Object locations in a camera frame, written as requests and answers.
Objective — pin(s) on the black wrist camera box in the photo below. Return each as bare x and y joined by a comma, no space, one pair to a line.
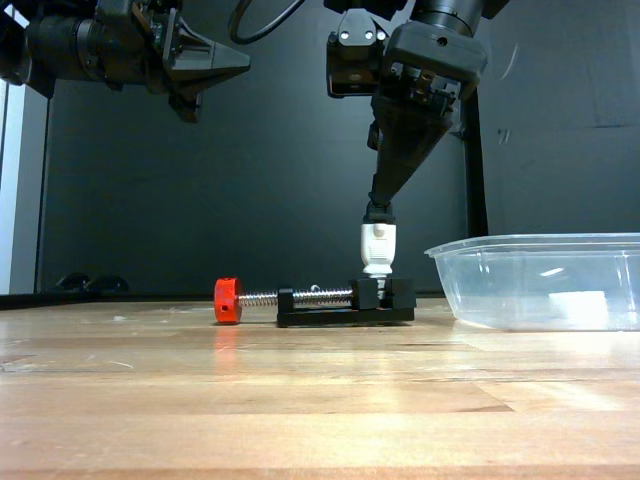
352,55

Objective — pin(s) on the black frame rail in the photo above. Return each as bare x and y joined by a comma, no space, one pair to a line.
125,299

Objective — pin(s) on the clear plastic tub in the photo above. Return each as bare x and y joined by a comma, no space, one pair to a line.
525,300

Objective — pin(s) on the white power receptacle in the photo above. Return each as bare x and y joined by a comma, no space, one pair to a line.
378,250

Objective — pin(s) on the black vise clamp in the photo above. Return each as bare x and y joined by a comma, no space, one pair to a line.
345,315

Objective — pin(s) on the black frame post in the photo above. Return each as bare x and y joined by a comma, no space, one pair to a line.
475,175

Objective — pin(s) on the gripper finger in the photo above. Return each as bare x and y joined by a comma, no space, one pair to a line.
200,60
374,136
187,110
405,140

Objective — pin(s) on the black dome-shaped object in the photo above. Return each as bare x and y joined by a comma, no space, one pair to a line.
107,283
72,281

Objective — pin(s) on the orange clamp knob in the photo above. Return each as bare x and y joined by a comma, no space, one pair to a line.
227,300

